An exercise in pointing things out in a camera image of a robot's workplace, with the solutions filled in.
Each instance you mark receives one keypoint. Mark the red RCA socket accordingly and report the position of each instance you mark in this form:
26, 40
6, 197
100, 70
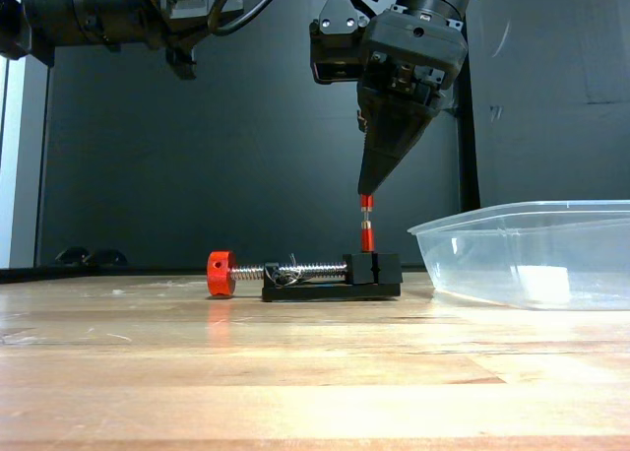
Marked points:
368, 241

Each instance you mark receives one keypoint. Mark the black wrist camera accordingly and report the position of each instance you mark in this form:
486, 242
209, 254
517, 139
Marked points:
337, 52

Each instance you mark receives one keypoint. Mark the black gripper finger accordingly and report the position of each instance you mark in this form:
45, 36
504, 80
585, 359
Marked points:
389, 141
192, 3
184, 37

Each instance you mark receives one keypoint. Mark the clear plastic tub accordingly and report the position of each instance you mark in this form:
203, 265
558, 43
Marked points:
462, 269

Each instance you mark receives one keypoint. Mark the black vise with red knob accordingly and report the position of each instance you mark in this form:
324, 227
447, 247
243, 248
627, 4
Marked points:
325, 293

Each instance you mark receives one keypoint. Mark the white foam block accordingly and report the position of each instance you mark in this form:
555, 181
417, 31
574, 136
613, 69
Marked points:
544, 286

